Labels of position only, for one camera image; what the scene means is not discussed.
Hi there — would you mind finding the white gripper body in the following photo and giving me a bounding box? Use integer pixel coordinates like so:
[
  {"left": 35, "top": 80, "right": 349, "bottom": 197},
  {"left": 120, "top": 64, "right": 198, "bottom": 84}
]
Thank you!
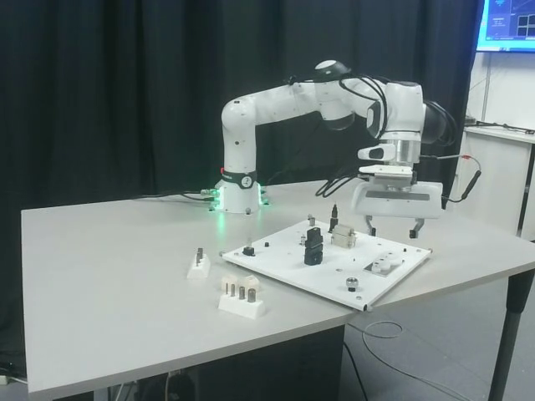
[{"left": 350, "top": 180, "right": 444, "bottom": 221}]

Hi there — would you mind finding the white round peg holder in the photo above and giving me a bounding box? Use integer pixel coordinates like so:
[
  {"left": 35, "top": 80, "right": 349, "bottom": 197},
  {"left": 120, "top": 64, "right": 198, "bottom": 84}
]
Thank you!
[{"left": 217, "top": 292, "right": 268, "bottom": 321}]

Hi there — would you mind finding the white square peg holder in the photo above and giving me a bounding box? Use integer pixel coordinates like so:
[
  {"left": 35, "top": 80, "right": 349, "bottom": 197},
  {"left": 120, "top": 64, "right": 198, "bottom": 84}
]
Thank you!
[{"left": 186, "top": 257, "right": 212, "bottom": 280}]

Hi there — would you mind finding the grey waterproof plug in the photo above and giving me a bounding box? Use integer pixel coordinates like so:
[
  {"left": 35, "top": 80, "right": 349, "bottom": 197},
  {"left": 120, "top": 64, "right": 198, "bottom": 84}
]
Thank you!
[{"left": 329, "top": 225, "right": 359, "bottom": 251}]

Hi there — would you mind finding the black D-SUB plug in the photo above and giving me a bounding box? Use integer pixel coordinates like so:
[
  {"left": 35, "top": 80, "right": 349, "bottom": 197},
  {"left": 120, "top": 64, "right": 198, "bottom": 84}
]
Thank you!
[{"left": 303, "top": 227, "right": 325, "bottom": 267}]

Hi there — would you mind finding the white task board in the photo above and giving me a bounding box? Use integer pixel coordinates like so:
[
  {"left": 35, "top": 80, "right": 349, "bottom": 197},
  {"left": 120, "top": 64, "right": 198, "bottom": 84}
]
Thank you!
[{"left": 219, "top": 216, "right": 434, "bottom": 313}]

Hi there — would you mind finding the white cabinet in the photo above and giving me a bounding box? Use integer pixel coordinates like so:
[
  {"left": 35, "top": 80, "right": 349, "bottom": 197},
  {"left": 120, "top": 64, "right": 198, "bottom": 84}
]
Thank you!
[{"left": 453, "top": 124, "right": 535, "bottom": 242}]

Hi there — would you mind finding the dark table leg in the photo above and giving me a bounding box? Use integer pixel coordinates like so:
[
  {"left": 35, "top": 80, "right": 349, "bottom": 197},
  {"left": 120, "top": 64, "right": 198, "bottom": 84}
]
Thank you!
[{"left": 487, "top": 273, "right": 528, "bottom": 401}]

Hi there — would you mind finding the black cabinet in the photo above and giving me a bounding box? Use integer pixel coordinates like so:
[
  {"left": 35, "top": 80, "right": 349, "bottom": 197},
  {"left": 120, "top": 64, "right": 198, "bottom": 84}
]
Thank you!
[{"left": 166, "top": 323, "right": 348, "bottom": 401}]

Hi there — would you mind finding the blue screen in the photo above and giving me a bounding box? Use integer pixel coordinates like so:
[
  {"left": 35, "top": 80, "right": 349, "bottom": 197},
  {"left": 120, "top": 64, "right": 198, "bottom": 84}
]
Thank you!
[{"left": 476, "top": 0, "right": 535, "bottom": 54}]

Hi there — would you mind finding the black curtain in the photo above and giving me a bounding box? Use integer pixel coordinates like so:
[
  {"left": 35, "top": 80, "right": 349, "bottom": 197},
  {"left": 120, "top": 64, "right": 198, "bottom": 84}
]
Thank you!
[{"left": 0, "top": 0, "right": 488, "bottom": 377}]

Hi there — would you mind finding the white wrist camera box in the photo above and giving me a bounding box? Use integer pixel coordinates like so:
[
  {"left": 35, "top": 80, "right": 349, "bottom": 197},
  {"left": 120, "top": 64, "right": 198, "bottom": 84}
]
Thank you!
[{"left": 357, "top": 144, "right": 396, "bottom": 162}]

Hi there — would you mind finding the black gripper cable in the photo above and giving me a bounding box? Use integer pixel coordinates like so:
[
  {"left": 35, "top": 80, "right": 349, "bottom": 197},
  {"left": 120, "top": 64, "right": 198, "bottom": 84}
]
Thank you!
[{"left": 315, "top": 165, "right": 369, "bottom": 198}]

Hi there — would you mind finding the grey floor cable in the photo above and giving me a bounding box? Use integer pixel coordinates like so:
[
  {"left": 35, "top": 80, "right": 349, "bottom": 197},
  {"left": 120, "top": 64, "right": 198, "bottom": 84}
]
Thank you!
[{"left": 361, "top": 319, "right": 535, "bottom": 401}]

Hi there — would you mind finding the thick black wrist cable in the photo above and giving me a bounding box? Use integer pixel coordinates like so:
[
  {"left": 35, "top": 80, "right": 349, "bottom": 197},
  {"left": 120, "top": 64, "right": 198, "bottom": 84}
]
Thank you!
[{"left": 433, "top": 101, "right": 460, "bottom": 144}]

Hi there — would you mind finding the black elbow cable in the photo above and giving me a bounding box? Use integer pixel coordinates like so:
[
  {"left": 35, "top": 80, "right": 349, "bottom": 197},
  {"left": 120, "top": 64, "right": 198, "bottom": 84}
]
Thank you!
[{"left": 338, "top": 74, "right": 385, "bottom": 141}]

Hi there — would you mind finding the black floor cable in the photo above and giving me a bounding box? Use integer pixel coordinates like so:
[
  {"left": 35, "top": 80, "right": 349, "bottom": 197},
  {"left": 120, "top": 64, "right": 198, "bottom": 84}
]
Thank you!
[{"left": 342, "top": 332, "right": 364, "bottom": 401}]

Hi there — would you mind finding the black power cable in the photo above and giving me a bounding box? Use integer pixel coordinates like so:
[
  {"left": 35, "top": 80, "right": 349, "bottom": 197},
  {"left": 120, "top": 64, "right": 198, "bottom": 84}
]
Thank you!
[{"left": 137, "top": 189, "right": 218, "bottom": 202}]

